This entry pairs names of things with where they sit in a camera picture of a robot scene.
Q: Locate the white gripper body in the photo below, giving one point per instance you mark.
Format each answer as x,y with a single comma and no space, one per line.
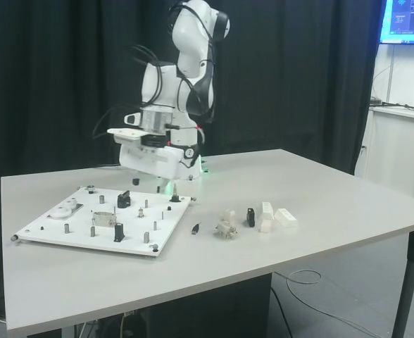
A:
150,160

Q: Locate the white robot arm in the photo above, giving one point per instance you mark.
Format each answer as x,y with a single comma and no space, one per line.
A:
189,35

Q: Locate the black Ethernet plug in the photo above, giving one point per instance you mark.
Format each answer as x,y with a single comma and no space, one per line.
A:
123,199

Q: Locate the white flat mounting plate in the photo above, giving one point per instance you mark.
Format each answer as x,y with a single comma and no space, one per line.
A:
126,132

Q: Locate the metal bolt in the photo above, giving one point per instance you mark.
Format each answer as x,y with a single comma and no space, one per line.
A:
91,190

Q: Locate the metal square peg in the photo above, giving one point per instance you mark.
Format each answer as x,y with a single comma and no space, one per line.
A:
146,237
92,231

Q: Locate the black USB plug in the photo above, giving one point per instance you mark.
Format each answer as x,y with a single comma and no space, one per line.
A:
195,229

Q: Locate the white medium gear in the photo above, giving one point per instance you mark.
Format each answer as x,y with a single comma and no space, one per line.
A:
69,205

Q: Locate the white small holder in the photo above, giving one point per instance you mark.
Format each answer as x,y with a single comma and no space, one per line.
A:
229,214

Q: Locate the white holder with metal pins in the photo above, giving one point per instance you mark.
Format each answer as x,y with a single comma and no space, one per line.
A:
225,230

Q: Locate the white large gear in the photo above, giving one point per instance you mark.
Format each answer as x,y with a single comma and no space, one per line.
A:
60,213

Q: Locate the black D-SUB plug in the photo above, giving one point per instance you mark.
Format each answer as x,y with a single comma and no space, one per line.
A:
251,216

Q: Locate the white task board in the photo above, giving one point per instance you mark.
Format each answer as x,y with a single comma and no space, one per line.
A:
52,234

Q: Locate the white tall holder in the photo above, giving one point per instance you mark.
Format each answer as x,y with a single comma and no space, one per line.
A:
267,210

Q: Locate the white open box holder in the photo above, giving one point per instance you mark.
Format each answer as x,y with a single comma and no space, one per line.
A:
266,226

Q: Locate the black curtain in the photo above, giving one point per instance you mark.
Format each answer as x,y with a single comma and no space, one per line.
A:
52,88

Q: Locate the white long holder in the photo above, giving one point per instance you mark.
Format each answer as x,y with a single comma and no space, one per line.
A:
285,218

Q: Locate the black control cabinet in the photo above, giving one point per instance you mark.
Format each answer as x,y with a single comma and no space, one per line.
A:
210,310

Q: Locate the white cabinet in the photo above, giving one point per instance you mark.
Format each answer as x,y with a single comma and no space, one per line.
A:
393,148

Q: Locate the grey table leg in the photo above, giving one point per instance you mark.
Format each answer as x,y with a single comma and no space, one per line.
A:
409,281

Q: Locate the blue screen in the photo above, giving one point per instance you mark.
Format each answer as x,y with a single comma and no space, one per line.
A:
407,21

